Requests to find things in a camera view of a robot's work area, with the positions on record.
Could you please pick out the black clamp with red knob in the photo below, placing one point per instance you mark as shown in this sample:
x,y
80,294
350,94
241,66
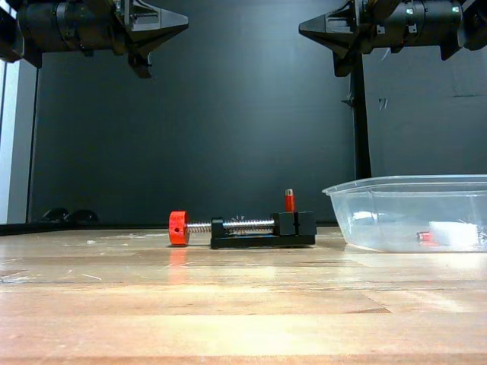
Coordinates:
x,y
262,239

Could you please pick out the black rounded object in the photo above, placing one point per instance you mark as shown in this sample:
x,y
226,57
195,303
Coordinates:
x,y
81,216
55,214

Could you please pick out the red RCA connector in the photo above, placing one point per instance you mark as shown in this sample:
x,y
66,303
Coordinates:
x,y
425,237

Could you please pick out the small white block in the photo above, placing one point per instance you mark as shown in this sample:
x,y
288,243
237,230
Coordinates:
x,y
454,232

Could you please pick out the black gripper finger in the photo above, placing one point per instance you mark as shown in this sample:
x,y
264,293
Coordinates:
x,y
171,21
338,43
317,26
150,40

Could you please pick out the clear plastic container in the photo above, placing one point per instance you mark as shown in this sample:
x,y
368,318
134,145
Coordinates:
x,y
380,213

